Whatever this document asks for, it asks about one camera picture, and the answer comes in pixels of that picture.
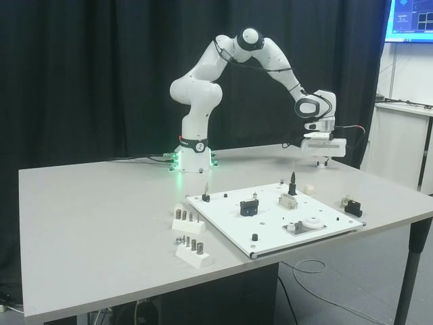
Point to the beige plug holder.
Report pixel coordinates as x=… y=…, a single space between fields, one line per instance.
x=345 y=200

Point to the white cabinet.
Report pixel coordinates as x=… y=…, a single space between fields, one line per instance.
x=399 y=145

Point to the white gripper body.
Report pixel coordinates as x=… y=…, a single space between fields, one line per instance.
x=323 y=146

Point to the black D-SUB plug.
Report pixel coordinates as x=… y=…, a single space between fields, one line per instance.
x=354 y=206

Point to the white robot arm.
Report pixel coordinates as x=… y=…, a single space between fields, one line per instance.
x=199 y=84

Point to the blue screen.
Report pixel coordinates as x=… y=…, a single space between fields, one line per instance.
x=411 y=18

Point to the black curtain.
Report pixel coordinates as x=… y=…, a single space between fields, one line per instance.
x=101 y=78

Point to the metal round peg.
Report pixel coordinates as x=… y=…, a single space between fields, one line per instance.
x=201 y=248
x=187 y=242
x=194 y=245

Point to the white square peg holder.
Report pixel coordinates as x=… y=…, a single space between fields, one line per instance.
x=187 y=226

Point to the white large gear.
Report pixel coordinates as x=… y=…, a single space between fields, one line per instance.
x=312 y=224

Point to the black plug with metal tip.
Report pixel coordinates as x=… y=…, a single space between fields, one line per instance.
x=205 y=196

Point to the dark table leg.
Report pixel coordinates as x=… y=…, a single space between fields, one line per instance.
x=412 y=271

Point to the white round peg holder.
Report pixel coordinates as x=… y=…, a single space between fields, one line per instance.
x=194 y=259

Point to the small white gear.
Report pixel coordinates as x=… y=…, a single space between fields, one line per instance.
x=311 y=188

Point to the white task board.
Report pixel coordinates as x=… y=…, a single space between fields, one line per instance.
x=270 y=233

